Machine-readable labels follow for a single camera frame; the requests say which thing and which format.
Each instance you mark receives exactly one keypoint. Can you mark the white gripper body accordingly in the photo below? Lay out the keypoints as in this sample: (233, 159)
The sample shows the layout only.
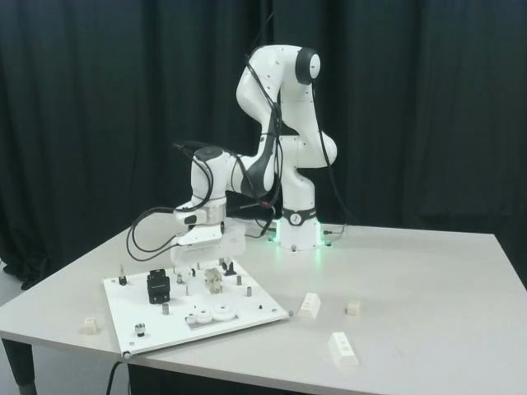
(206, 253)

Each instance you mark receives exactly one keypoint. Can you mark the black waterproof plug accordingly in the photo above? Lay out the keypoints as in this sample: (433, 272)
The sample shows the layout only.
(231, 272)

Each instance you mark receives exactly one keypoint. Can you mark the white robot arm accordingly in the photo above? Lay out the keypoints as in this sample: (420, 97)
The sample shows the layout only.
(296, 193)

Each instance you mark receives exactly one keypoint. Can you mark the flat white mounting plate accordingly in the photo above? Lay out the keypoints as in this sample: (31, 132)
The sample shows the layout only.
(199, 235)

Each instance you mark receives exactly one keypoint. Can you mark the black D-SUB plug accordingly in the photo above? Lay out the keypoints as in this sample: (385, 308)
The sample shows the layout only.
(158, 288)

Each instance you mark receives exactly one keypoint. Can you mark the thick metal round peg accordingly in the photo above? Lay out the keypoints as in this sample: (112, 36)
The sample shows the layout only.
(164, 309)

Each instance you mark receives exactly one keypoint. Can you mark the white medium gear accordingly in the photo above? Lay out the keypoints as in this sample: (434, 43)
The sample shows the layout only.
(203, 317)

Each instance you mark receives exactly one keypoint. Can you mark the white small gear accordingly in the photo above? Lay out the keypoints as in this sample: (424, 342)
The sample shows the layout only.
(191, 319)

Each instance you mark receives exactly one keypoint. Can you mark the white large gear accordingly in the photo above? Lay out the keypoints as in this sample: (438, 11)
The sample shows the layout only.
(224, 313)

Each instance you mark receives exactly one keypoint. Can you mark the white task board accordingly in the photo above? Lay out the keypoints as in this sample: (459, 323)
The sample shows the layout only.
(230, 325)

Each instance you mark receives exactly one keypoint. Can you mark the small silver USB plug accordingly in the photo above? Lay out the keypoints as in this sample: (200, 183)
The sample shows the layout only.
(122, 275)

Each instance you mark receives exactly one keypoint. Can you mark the metal BNC plug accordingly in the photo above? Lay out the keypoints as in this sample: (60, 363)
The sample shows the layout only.
(140, 330)

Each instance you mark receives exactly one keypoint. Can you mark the long white holder with holes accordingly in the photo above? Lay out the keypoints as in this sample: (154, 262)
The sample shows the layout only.
(343, 349)
(309, 306)

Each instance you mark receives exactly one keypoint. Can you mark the small white holder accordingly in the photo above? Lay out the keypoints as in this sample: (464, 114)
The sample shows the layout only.
(91, 326)
(354, 308)

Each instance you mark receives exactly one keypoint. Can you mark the black curtain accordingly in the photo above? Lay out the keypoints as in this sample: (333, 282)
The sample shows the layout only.
(82, 123)

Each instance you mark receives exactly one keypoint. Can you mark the black table leg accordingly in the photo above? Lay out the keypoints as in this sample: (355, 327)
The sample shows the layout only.
(18, 366)

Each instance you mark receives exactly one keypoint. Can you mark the small white wrist camera box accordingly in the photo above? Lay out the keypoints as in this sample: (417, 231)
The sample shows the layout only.
(187, 217)

